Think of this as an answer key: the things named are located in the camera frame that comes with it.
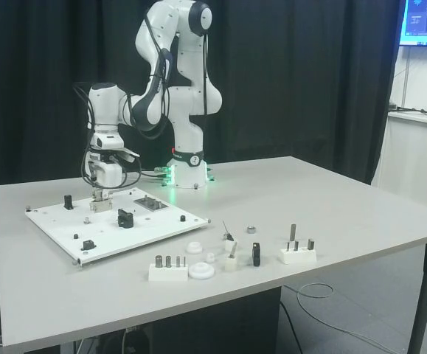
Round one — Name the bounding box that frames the black under-table cabinet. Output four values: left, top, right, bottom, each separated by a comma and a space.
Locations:
74, 283, 284, 354

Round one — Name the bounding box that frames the white cabinet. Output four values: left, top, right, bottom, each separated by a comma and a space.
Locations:
373, 110, 427, 213

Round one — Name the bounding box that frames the blue monitor screen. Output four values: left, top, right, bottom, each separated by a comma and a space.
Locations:
398, 0, 427, 48

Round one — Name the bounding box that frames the grey waterproof plug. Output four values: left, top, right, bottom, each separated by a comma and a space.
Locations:
90, 190, 111, 206

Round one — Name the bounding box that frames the dark grey table leg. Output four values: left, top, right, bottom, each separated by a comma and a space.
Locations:
406, 241, 427, 354

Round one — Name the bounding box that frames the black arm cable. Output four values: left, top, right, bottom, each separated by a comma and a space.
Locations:
72, 7, 214, 190
74, 10, 212, 187

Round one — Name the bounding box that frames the Ethernet plug with thin cable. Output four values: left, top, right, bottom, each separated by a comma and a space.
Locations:
221, 221, 235, 243

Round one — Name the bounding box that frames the white large gear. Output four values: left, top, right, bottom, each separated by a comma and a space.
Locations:
188, 262, 216, 281

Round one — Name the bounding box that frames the thin black cable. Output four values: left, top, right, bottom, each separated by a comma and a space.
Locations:
388, 104, 427, 121

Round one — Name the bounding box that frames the black base cable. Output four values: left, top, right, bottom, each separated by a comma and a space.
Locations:
139, 167, 173, 184

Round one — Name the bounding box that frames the black curtain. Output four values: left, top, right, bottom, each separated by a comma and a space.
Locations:
0, 0, 408, 335

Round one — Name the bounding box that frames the white round peg holder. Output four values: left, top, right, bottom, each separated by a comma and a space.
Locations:
147, 262, 189, 283

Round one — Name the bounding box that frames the black floor cable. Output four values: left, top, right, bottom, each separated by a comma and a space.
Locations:
279, 302, 307, 354

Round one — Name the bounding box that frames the white square peg holder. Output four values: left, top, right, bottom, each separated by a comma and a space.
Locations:
279, 247, 317, 265

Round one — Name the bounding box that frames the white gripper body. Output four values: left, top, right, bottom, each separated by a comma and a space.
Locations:
91, 162, 122, 190

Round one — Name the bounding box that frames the grey floor cable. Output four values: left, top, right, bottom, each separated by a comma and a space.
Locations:
281, 282, 409, 354

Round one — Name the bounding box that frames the white task board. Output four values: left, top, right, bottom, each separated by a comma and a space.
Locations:
24, 187, 212, 267

